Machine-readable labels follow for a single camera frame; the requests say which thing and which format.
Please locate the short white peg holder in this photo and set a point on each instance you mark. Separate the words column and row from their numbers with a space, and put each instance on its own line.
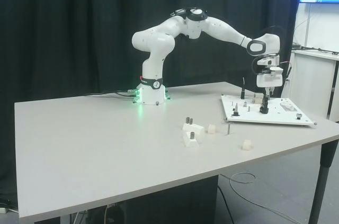
column 191, row 143

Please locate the small white cube holder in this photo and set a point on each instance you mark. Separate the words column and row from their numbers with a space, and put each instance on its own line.
column 245, row 145
column 211, row 129

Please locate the black curtains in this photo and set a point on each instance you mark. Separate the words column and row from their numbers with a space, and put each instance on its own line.
column 79, row 36

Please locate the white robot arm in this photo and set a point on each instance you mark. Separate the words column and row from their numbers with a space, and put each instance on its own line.
column 159, row 38

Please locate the white cabinet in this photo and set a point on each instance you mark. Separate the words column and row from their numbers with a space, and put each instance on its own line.
column 310, row 83

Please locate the long white peg holder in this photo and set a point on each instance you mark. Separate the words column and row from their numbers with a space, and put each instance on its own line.
column 194, row 129

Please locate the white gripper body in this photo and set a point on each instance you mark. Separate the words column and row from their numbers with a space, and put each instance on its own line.
column 268, row 80

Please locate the dark grey table leg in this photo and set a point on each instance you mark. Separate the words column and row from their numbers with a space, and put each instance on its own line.
column 321, row 181

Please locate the white task board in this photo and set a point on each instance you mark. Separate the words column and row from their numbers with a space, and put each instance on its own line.
column 265, row 118

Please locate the thick metal round peg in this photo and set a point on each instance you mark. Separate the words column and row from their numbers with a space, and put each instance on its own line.
column 191, row 135

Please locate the white power strip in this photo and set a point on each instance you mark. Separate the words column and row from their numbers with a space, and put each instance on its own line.
column 2, row 210

